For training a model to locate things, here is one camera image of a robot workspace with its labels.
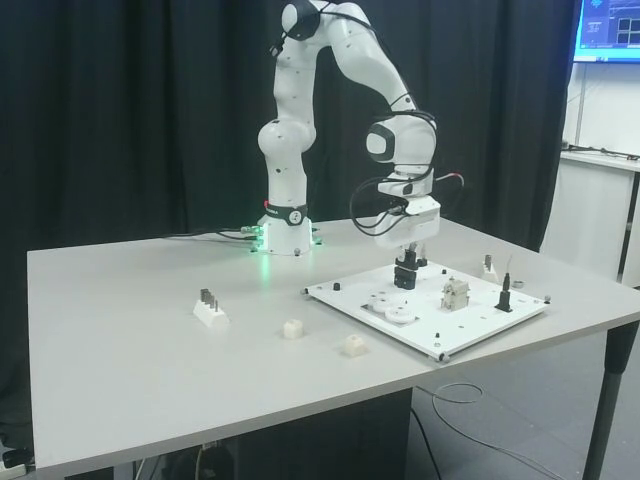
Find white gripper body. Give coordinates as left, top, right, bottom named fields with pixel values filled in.
left=372, top=202, right=443, bottom=251

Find white large gear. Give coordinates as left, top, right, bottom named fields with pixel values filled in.
left=384, top=305, right=417, bottom=325

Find white holder with metal part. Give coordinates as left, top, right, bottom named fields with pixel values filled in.
left=480, top=254, right=502, bottom=282

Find white task board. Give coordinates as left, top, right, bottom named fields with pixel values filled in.
left=302, top=259, right=554, bottom=363

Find small white plug holder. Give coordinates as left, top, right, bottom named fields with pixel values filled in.
left=282, top=318, right=308, bottom=342
left=341, top=334, right=370, bottom=360

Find white peg holder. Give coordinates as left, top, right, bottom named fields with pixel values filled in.
left=191, top=297, right=232, bottom=331

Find black table leg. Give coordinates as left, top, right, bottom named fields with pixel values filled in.
left=583, top=318, right=640, bottom=480

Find blue screen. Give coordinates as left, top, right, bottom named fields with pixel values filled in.
left=573, top=0, right=640, bottom=65

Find black curtain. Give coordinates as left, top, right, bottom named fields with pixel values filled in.
left=0, top=0, right=584, bottom=451

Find black looped wrist cable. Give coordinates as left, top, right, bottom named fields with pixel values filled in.
left=348, top=176, right=407, bottom=237

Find black plug with short cable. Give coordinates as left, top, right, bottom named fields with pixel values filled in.
left=493, top=253, right=515, bottom=312

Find grey floor cable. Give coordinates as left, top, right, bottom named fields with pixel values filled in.
left=410, top=382, right=604, bottom=480

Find black base cables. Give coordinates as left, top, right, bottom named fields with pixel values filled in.
left=163, top=224, right=264, bottom=243

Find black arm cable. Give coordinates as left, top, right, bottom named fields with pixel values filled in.
left=268, top=0, right=439, bottom=131

